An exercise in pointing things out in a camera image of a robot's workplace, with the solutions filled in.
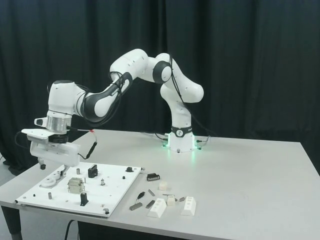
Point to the metal BNC plug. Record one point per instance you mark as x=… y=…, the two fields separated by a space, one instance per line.
x=102 y=181

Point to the black D-SUB plug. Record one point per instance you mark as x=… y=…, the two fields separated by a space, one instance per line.
x=153 y=177

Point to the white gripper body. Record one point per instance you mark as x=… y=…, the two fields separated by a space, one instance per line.
x=60 y=153

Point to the small metal peg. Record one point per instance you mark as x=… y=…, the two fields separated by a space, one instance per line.
x=181 y=199

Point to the thin metal peg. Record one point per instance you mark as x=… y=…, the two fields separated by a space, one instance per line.
x=167 y=195

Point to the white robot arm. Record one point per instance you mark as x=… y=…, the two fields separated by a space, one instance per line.
x=135 y=65

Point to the white medium gear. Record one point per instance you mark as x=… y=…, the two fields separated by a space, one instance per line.
x=55 y=174

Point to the black table leg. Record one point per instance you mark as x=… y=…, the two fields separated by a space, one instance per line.
x=10 y=222

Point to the small white cube holder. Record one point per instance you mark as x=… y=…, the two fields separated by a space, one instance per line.
x=171 y=201
x=162 y=186

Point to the white task board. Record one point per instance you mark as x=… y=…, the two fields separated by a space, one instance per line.
x=112 y=185

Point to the metal square peg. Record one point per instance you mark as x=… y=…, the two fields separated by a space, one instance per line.
x=150 y=203
x=135 y=206

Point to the white large gear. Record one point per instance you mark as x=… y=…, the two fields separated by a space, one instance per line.
x=45 y=184

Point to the black curtain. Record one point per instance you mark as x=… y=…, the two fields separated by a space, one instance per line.
x=50 y=50

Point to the white peg holder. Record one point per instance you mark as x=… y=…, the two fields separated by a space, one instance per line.
x=188 y=207
x=156 y=210

